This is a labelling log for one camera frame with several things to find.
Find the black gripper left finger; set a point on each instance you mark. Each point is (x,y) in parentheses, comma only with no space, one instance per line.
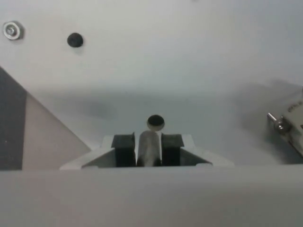
(123,149)

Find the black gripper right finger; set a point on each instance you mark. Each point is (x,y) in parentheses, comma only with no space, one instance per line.
(171,151)

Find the metal round peg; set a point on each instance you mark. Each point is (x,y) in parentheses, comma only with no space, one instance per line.
(149,149)

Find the white task board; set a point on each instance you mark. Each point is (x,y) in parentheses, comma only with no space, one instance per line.
(151,66)

